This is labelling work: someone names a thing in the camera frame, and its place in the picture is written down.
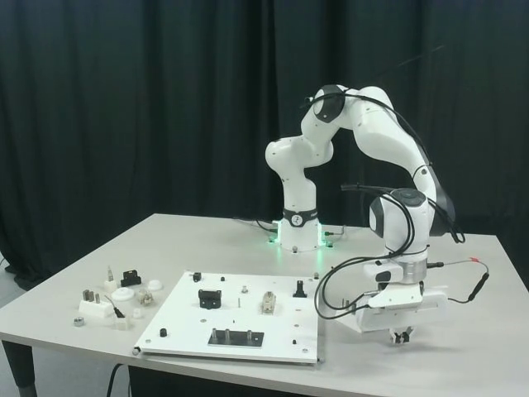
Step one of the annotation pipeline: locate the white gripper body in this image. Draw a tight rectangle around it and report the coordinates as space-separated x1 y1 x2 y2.
350 288 449 335

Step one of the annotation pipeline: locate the white task board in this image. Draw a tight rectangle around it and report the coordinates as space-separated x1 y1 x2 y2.
131 269 327 367

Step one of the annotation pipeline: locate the black D-SUB plug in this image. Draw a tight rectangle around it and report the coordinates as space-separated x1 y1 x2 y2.
120 269 143 289

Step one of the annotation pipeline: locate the black Ethernet plug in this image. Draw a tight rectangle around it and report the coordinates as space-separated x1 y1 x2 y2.
104 294 126 321

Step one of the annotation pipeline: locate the white square peg holder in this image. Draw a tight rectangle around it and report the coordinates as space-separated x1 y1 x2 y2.
78 299 113 322

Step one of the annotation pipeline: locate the black curtain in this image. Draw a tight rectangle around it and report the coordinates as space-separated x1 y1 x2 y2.
0 0 529 276

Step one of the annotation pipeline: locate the black table leg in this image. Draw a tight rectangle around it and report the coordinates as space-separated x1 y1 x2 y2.
2 341 35 397

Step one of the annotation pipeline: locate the black looped camera cable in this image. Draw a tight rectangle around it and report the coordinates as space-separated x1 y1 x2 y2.
316 183 417 320

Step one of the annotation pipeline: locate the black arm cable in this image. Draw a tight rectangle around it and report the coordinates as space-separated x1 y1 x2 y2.
304 84 466 245

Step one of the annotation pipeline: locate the black base cable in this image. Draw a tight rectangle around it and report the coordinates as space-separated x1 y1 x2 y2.
233 218 278 232

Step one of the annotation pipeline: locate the black floor cable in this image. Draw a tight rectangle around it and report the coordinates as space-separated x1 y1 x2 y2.
107 362 126 397

